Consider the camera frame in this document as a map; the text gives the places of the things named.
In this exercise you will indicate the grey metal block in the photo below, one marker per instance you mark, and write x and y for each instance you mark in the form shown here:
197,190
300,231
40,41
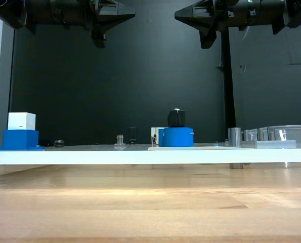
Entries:
276,144

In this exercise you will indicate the blue round holder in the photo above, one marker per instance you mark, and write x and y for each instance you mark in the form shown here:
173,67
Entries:
176,138

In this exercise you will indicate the black clamp block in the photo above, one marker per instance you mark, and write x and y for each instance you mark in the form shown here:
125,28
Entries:
176,118

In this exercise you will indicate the large silver metal cylinder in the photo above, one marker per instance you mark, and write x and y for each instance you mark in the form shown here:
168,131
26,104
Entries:
235,136

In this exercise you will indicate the beige connector housing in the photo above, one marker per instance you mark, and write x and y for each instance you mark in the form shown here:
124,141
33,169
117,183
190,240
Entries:
154,134

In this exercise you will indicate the black aluminium frame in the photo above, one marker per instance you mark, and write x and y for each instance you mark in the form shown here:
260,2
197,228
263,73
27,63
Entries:
228,88

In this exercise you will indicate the white taskboard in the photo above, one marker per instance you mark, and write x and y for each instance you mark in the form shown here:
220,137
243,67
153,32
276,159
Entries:
114,157

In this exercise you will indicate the white cube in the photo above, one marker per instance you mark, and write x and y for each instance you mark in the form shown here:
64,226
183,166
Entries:
21,122

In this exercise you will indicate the blue square base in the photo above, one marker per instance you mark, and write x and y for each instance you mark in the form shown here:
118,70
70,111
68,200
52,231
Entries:
20,140

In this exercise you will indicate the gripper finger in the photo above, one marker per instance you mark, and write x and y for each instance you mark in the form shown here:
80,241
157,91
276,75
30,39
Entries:
193,21
125,9
117,20
187,11

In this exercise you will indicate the clear plastic tub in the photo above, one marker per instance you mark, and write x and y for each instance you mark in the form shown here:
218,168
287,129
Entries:
299,131

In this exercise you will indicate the silver metal peg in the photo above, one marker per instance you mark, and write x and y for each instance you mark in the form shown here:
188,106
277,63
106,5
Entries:
245,136
271,134
260,134

